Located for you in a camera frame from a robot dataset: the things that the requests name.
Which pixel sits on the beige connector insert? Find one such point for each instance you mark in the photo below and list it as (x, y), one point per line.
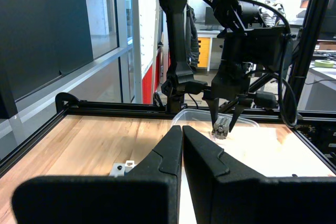
(221, 129)

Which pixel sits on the white square plug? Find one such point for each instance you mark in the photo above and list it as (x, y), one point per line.
(130, 164)

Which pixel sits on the blue socket block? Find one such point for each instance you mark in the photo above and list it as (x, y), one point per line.
(126, 173)

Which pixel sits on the black frame corner bracket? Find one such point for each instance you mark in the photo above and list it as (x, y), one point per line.
(63, 98)

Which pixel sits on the white whiteboard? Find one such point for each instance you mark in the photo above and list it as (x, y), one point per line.
(148, 24)

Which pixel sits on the green tape roll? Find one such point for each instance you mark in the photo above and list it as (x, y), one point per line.
(317, 64)

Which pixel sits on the grey metal window frame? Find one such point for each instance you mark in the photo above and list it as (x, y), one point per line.
(78, 73)

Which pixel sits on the red panel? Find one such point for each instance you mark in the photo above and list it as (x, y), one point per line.
(149, 85)

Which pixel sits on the dark computer monitor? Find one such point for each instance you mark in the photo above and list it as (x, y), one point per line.
(210, 15)

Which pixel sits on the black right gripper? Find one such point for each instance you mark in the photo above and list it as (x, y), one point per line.
(252, 51)

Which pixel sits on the black aluminium frame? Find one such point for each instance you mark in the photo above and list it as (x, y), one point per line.
(105, 107)

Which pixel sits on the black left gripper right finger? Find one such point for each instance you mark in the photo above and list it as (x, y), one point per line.
(249, 200)

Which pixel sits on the white desk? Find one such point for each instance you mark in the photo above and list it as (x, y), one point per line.
(325, 73)

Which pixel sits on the yellow cabinet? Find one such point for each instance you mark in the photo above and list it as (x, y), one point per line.
(204, 53)

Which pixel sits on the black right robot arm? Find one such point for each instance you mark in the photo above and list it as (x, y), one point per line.
(178, 37)

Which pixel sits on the black hanging jacket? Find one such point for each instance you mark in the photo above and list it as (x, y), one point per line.
(193, 43)

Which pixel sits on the clear plastic container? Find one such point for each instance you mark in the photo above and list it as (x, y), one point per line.
(194, 119)

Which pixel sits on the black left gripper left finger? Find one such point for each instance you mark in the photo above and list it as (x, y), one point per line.
(105, 200)

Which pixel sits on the dark backdrop panel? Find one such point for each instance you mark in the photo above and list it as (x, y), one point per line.
(39, 24)

